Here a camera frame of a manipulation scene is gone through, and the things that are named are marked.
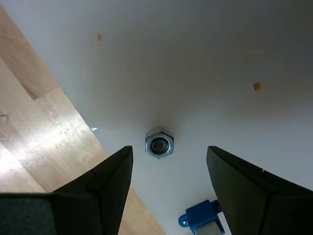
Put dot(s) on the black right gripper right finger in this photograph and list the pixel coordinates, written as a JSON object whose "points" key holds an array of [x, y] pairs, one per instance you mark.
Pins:
{"points": [[256, 208]]}

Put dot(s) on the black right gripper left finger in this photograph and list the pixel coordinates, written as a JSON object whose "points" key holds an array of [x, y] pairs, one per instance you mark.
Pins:
{"points": [[73, 213]]}

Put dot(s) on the silver hex nut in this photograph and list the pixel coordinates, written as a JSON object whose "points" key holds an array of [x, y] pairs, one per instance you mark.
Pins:
{"points": [[149, 137]]}

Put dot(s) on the white board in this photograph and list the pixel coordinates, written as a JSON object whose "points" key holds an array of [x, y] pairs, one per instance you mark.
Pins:
{"points": [[195, 73]]}

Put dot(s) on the blue clamp mount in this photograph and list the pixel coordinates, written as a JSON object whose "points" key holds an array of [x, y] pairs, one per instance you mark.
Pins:
{"points": [[200, 210]]}

